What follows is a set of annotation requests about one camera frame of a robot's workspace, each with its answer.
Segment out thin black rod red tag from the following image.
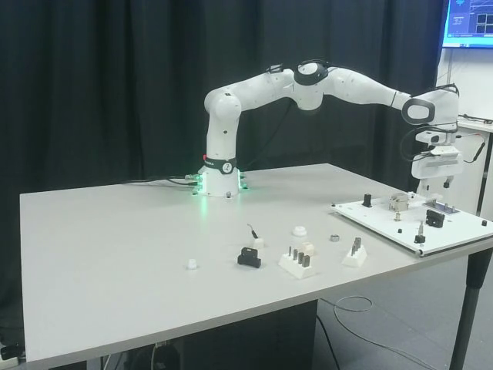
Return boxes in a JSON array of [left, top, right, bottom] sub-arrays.
[[472, 132, 488, 161]]

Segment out narrow white peg holder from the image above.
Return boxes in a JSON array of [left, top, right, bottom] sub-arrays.
[[340, 246, 368, 268]]

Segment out black base cables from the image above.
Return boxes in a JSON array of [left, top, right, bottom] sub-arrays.
[[122, 175, 203, 188]]

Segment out black curtains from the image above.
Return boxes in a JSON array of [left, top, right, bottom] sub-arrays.
[[0, 0, 446, 348]]

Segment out white power strip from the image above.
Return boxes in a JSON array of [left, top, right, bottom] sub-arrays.
[[0, 344, 26, 368]]

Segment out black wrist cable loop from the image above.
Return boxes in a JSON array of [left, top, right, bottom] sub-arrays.
[[398, 123, 424, 165]]

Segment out black floor cable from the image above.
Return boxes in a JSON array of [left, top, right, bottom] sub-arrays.
[[315, 306, 338, 370]]

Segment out white task board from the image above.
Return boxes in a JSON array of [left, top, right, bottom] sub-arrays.
[[330, 191, 493, 257]]

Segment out blue screen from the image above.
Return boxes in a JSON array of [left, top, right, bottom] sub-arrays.
[[441, 0, 493, 50]]

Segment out small white camera box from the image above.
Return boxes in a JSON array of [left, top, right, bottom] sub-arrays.
[[414, 129, 458, 146]]

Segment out black D-SUB plug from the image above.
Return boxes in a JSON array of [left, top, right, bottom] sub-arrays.
[[236, 246, 264, 269]]

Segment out white cabinet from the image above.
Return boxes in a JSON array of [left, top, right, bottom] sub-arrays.
[[456, 115, 493, 217]]

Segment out grey floor cable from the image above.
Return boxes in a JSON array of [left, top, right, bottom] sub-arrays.
[[331, 295, 458, 369]]

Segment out wide white peg holder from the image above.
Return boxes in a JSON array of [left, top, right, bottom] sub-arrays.
[[277, 252, 318, 279]]

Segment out black cable on elbow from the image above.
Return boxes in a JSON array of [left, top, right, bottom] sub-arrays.
[[264, 59, 333, 77]]

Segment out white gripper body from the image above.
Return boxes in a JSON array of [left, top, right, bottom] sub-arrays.
[[410, 152, 464, 181]]

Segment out black table leg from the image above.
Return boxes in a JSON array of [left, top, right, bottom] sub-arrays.
[[448, 246, 488, 370]]

